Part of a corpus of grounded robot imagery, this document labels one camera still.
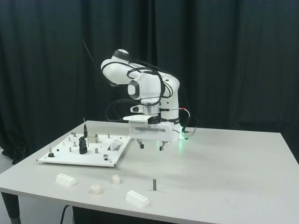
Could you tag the small white cube holder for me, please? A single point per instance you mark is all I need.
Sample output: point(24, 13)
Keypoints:
point(95, 189)
point(116, 179)

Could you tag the black curtain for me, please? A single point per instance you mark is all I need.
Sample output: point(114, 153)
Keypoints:
point(233, 58)

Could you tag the black D-SUB plug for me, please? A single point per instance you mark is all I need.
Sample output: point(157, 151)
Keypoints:
point(82, 145)

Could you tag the black and metal bolt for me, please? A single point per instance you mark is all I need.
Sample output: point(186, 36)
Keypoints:
point(51, 152)

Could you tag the silver metal connector block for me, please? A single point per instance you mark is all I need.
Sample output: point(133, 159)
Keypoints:
point(92, 137)

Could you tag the white task board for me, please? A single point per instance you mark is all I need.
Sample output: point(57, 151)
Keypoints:
point(58, 159)

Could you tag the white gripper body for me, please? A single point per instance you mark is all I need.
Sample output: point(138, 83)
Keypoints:
point(151, 135)

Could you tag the dark grey table leg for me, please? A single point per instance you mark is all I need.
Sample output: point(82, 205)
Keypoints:
point(11, 210)

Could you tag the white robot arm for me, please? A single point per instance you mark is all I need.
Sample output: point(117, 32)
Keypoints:
point(149, 81)

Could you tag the long white peg holder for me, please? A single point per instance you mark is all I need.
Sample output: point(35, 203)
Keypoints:
point(137, 198)
point(66, 180)

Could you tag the black waterproof plug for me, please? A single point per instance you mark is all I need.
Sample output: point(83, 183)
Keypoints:
point(85, 131)

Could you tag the metal BNC plug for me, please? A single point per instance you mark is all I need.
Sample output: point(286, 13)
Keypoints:
point(106, 156)

